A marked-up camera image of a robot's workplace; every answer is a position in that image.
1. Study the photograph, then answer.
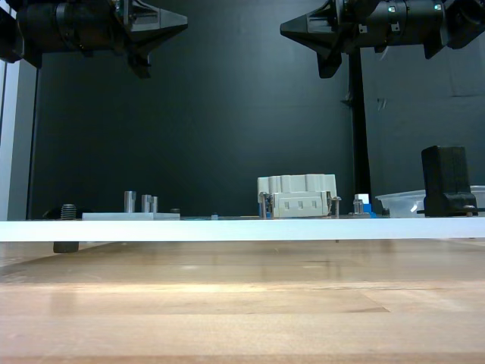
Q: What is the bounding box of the black bar holder block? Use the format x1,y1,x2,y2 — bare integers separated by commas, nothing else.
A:
416,146,477,218

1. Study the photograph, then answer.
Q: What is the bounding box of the beige connector housing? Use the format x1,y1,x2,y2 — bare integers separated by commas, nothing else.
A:
256,173,342,219

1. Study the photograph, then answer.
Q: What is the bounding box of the blue white clamp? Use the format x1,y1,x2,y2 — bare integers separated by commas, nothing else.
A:
354,192,375,219

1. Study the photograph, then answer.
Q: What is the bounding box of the grey metal plate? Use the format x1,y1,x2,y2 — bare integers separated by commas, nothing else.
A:
82,212,180,221

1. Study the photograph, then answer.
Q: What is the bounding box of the clear plastic tub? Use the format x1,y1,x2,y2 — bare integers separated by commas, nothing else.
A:
374,184,485,219

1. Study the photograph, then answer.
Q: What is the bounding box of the white task board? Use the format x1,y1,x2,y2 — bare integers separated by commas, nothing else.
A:
0,216,485,243

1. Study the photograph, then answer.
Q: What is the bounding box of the black wall pillar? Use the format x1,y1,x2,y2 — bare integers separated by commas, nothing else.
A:
346,51,372,194

